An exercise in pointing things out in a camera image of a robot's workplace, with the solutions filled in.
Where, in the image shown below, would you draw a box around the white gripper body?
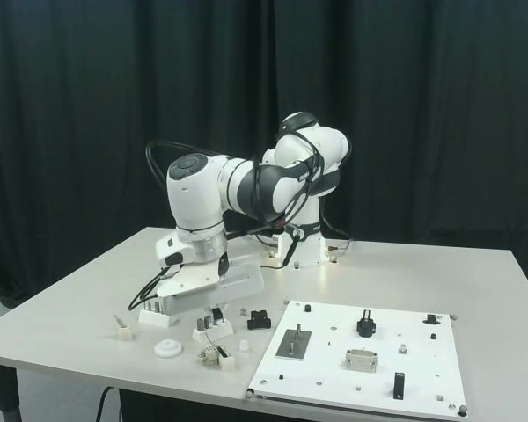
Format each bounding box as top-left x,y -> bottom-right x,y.
165,265 -> 266,317

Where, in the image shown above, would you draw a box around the black D-SUB plug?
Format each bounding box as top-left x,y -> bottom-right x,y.
246,309 -> 274,331

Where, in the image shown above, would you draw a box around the white holder with plugs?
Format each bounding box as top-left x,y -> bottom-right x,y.
192,312 -> 236,343

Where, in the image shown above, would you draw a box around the metal D-SUB plug with holder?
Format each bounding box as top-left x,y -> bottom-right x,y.
195,344 -> 238,371

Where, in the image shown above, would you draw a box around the white holder with metal pegs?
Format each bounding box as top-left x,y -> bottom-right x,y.
138,300 -> 180,329

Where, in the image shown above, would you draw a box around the white large gear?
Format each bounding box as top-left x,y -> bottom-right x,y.
152,338 -> 184,359

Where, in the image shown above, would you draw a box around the small white holder with pin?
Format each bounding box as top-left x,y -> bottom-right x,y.
113,313 -> 134,341

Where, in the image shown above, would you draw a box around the black waterproof plug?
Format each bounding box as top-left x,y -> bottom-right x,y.
356,309 -> 377,338

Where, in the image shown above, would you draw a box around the white task board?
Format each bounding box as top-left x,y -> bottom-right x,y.
245,299 -> 468,413

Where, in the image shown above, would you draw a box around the black curtains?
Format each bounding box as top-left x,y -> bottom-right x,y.
0,0 -> 528,304

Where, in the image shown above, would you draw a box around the black table leg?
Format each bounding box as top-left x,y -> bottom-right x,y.
0,360 -> 19,422

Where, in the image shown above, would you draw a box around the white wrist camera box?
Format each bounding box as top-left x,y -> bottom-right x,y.
154,236 -> 195,270

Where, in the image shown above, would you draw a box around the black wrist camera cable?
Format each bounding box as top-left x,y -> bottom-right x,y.
128,262 -> 178,311

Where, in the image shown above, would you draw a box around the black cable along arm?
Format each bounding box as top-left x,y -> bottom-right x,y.
144,114 -> 331,241

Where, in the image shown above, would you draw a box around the black cable under table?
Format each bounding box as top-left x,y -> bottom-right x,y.
96,384 -> 116,422

